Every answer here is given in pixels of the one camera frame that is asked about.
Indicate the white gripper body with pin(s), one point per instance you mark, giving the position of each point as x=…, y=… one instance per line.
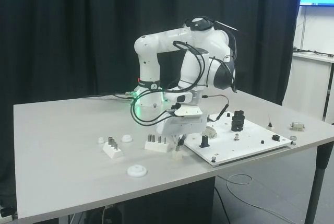
x=182, y=127

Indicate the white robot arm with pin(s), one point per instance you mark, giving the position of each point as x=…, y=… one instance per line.
x=161, y=38

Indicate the small white plug holder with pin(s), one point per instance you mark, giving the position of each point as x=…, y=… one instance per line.
x=177, y=156

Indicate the black USB plug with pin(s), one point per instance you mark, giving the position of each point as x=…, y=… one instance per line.
x=205, y=141

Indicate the white square peg holder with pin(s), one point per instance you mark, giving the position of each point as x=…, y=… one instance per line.
x=156, y=147

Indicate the white large gear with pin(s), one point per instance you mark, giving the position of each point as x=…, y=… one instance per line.
x=137, y=171

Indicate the white medium gear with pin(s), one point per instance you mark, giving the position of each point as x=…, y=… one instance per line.
x=126, y=138

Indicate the white task board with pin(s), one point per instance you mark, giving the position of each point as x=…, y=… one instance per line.
x=235, y=148

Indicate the metal BNC plug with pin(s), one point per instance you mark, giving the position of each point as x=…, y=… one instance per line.
x=237, y=137

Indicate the black D-SUB plug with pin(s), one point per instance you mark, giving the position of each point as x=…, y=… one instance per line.
x=238, y=120

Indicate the white round peg holder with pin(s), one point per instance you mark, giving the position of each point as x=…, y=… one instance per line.
x=113, y=153

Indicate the white small gear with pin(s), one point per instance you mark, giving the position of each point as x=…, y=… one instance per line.
x=100, y=140

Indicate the metal bolt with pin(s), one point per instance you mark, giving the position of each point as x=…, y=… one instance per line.
x=293, y=138

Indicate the grey waterproof plug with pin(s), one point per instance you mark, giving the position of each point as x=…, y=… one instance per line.
x=296, y=125

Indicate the white cabinet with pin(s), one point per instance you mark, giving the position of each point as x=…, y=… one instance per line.
x=308, y=85

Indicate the dark table leg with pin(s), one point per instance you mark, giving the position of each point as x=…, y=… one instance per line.
x=319, y=182

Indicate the black curtain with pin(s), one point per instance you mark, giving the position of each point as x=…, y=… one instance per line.
x=65, y=25

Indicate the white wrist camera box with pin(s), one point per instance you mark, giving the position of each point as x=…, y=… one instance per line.
x=182, y=98

